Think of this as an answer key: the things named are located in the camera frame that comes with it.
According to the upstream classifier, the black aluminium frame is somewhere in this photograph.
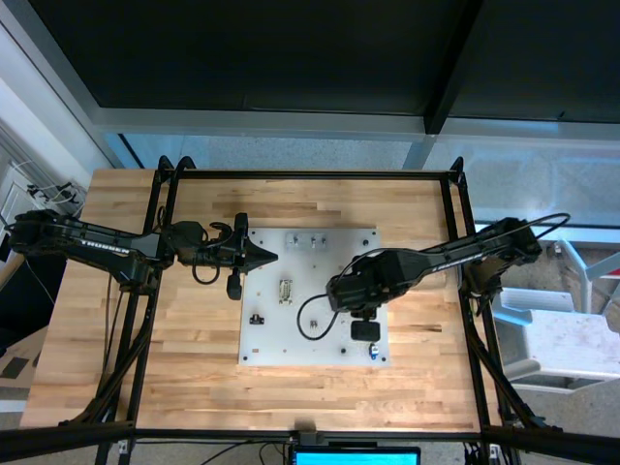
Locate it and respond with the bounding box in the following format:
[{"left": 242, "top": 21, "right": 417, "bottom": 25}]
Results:
[{"left": 0, "top": 154, "right": 620, "bottom": 465}]

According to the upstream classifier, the black computer monitor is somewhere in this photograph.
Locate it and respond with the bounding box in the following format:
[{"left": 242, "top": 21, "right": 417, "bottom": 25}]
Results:
[{"left": 0, "top": 251, "right": 68, "bottom": 357}]

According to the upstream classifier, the blue-lit screen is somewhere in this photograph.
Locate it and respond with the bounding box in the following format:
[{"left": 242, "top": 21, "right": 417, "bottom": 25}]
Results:
[{"left": 289, "top": 446, "right": 421, "bottom": 465}]

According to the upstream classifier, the thin black right shoulder cable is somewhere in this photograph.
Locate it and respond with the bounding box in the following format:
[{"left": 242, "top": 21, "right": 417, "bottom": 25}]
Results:
[{"left": 520, "top": 212, "right": 572, "bottom": 243}]

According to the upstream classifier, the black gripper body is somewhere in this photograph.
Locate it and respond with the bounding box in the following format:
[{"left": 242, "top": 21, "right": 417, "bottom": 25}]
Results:
[
  {"left": 349, "top": 319, "right": 383, "bottom": 344},
  {"left": 212, "top": 211, "right": 252, "bottom": 301}
]

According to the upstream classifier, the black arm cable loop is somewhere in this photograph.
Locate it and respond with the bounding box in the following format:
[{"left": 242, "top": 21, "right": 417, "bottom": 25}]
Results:
[{"left": 296, "top": 292, "right": 343, "bottom": 341}]

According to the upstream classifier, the braided black arm cable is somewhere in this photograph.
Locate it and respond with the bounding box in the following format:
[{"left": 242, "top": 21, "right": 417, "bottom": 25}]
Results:
[{"left": 190, "top": 259, "right": 220, "bottom": 286}]

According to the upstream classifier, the white mounting board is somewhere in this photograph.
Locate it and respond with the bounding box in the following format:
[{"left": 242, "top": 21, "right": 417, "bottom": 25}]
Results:
[{"left": 236, "top": 226, "right": 391, "bottom": 368}]

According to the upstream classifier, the bundle of loose cables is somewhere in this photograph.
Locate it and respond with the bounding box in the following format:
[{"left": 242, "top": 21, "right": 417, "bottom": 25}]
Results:
[{"left": 18, "top": 162, "right": 83, "bottom": 207}]

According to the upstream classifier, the aluminium block with two posts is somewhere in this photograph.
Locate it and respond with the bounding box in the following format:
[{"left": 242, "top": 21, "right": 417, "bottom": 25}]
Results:
[{"left": 284, "top": 231, "right": 329, "bottom": 255}]

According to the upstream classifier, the white plastic stool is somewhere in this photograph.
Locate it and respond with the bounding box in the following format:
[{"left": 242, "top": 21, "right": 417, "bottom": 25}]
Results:
[{"left": 492, "top": 285, "right": 620, "bottom": 394}]

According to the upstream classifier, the grey metal stand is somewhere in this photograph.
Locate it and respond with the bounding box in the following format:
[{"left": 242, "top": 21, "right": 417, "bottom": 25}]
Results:
[{"left": 546, "top": 236, "right": 620, "bottom": 314}]

